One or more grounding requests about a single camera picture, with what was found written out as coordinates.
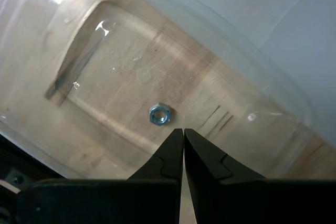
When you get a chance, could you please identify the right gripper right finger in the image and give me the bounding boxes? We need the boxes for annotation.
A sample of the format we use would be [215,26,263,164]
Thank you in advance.
[183,129,336,224]

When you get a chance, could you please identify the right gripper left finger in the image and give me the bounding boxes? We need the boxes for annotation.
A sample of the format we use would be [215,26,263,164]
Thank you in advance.
[17,128,184,224]

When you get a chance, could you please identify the steel hex nut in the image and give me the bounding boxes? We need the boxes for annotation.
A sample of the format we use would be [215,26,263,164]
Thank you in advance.
[148,101,172,125]

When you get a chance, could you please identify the clear plastic container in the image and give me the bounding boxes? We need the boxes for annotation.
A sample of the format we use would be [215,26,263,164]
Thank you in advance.
[0,0,336,183]

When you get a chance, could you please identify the black frame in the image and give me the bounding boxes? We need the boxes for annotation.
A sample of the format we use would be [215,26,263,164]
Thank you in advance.
[0,133,66,183]

